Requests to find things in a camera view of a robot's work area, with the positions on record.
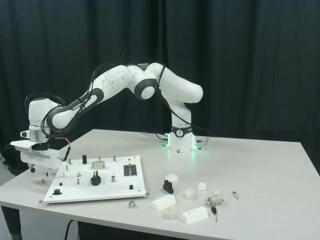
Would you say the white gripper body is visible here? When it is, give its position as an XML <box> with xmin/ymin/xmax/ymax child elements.
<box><xmin>20</xmin><ymin>147</ymin><xmax>64</xmax><ymax>169</ymax></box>

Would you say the white long peg holder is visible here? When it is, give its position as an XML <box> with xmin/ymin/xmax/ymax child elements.
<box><xmin>150</xmin><ymin>194</ymin><xmax>177</xmax><ymax>211</ymax></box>
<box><xmin>180</xmin><ymin>206</ymin><xmax>209</xmax><ymax>224</ymax></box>

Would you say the flat white mounting plate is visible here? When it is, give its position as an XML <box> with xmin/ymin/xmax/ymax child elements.
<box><xmin>9</xmin><ymin>139</ymin><xmax>35</xmax><ymax>149</ymax></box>

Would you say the thin black rod red tag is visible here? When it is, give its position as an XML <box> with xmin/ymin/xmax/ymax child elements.
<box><xmin>63</xmin><ymin>136</ymin><xmax>73</xmax><ymax>161</ymax></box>

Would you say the black waterproof plug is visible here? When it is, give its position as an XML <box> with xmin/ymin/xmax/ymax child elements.
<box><xmin>89</xmin><ymin>170</ymin><xmax>102</xmax><ymax>187</ymax></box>

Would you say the white task board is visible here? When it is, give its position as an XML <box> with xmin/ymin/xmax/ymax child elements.
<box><xmin>42</xmin><ymin>154</ymin><xmax>149</xmax><ymax>207</ymax></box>

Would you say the black table leg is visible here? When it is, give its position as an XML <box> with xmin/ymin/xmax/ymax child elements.
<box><xmin>0</xmin><ymin>205</ymin><xmax>21</xmax><ymax>240</ymax></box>

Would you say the black D-SUB plug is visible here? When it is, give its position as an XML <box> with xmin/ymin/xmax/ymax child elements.
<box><xmin>162</xmin><ymin>179</ymin><xmax>175</xmax><ymax>195</ymax></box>

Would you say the white large gear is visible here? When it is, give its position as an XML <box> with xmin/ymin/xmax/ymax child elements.
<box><xmin>164</xmin><ymin>172</ymin><xmax>180</xmax><ymax>183</ymax></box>

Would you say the metal D-SUB connector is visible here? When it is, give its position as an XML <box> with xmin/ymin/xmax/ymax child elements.
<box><xmin>206</xmin><ymin>195</ymin><xmax>221</xmax><ymax>207</ymax></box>

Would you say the black curtain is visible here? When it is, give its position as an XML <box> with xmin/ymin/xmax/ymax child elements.
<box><xmin>0</xmin><ymin>0</ymin><xmax>320</xmax><ymax>173</ymax></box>

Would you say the black cable under table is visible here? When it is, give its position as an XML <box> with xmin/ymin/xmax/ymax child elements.
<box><xmin>65</xmin><ymin>219</ymin><xmax>79</xmax><ymax>240</ymax></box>

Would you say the black cable behind arm foot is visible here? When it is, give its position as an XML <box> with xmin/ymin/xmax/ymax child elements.
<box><xmin>196</xmin><ymin>124</ymin><xmax>216</xmax><ymax>149</ymax></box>
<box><xmin>140</xmin><ymin>130</ymin><xmax>169</xmax><ymax>141</ymax></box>

